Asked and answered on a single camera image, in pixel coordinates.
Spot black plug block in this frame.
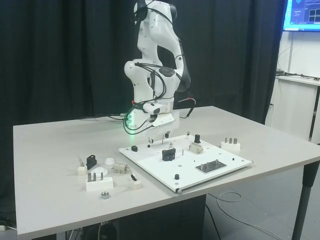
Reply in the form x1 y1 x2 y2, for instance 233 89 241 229
85 154 98 169

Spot grey D-SUB plug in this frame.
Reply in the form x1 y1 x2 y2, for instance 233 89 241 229
112 161 131 174

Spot white cabinet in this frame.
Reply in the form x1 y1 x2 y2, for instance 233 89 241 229
264 71 320 146

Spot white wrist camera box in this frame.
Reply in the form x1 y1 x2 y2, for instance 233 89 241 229
141 102 162 114

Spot white task board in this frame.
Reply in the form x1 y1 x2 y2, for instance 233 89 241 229
117 133 254 194

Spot blue screen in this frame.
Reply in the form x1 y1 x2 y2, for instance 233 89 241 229
282 0 320 33

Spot black curtains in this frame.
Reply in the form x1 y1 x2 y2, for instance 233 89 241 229
0 0 284 127

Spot white large gear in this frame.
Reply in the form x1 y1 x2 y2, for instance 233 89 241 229
90 166 109 178

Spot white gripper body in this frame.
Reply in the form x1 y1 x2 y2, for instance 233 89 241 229
146 111 181 138

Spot black table leg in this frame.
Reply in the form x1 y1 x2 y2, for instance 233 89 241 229
297 157 320 240

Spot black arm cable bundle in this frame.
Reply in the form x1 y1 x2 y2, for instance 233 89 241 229
134 61 176 101

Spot white peg holder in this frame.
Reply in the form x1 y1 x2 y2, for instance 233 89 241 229
85 176 115 193
220 141 241 153

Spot grey floor cable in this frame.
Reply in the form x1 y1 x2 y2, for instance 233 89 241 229
216 191 320 240

